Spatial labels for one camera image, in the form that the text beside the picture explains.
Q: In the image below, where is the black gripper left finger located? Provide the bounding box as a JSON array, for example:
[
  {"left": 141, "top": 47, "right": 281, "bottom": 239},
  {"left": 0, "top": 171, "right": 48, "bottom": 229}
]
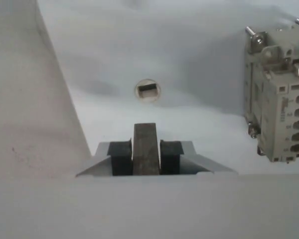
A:
[{"left": 75, "top": 140, "right": 134, "bottom": 178}]

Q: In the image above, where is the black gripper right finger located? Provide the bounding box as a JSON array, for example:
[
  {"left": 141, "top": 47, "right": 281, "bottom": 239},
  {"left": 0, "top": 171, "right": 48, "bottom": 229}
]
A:
[{"left": 159, "top": 139, "right": 239, "bottom": 175}]

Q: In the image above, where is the metal square peg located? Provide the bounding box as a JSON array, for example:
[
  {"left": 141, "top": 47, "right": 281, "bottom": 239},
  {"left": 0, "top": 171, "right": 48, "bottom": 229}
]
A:
[{"left": 132, "top": 122, "right": 160, "bottom": 176}]

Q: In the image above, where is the white task board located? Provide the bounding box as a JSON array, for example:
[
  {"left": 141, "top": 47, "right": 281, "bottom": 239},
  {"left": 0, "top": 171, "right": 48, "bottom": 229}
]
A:
[{"left": 36, "top": 0, "right": 299, "bottom": 176}]

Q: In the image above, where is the beige multi-pin connector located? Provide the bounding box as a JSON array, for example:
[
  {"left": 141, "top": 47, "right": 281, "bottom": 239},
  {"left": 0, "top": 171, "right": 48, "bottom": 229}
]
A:
[{"left": 244, "top": 18, "right": 299, "bottom": 165}]

